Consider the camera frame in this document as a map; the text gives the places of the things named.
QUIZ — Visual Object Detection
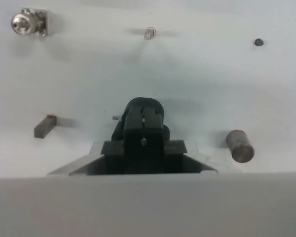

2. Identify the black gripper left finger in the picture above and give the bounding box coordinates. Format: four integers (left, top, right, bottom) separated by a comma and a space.
48, 140, 126, 176

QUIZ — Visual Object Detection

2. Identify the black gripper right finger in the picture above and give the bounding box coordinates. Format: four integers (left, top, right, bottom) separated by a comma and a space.
162, 139, 218, 175

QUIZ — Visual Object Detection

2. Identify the metal round peg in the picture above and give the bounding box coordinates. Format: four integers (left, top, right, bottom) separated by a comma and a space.
225, 129, 255, 164

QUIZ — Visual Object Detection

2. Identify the metal square peg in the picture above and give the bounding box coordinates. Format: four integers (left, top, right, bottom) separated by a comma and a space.
34, 114, 58, 140

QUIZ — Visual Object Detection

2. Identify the white task board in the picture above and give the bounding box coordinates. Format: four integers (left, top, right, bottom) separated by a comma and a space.
0, 0, 296, 179

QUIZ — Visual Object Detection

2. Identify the metal BNC plug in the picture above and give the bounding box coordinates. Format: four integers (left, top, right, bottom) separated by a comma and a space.
10, 12, 33, 35

